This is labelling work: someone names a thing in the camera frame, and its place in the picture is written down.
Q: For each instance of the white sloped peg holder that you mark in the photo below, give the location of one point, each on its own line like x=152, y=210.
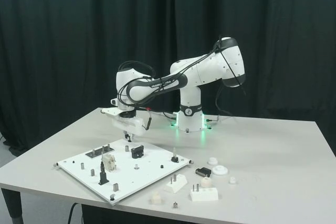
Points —
x=177, y=185

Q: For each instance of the cream round-topped holder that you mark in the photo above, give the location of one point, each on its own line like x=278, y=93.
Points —
x=206, y=182

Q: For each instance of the metal BNC plug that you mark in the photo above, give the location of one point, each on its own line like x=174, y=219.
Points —
x=174, y=153

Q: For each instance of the white medium gear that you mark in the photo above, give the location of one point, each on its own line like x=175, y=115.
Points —
x=212, y=161

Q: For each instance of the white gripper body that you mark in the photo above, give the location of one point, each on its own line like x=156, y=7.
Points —
x=128, y=125

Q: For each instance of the tall black plug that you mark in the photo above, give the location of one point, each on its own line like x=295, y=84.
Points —
x=102, y=175

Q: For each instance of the flat white mounting plate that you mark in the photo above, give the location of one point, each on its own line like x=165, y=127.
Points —
x=111, y=111

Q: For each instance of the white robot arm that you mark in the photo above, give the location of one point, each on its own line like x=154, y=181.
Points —
x=210, y=69

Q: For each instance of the white task board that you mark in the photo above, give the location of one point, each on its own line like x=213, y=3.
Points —
x=147, y=171

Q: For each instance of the white long peg holder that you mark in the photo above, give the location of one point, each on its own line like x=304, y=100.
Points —
x=206, y=195

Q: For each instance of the black curtain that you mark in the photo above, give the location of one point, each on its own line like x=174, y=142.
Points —
x=78, y=37

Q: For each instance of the black table leg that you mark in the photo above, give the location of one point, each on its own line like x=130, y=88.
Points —
x=11, y=205

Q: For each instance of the white large gear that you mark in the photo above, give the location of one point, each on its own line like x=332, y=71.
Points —
x=220, y=170

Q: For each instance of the white small gear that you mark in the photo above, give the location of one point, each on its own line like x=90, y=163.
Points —
x=232, y=181

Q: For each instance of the small white wrist camera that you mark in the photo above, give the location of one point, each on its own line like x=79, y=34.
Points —
x=114, y=101

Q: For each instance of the black D-SUB plug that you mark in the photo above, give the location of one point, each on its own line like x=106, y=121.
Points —
x=203, y=172

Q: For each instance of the thin black rod red tag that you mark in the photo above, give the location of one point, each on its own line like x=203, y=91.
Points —
x=148, y=124

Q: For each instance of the cream stepped holder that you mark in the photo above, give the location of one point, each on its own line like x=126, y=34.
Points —
x=156, y=198

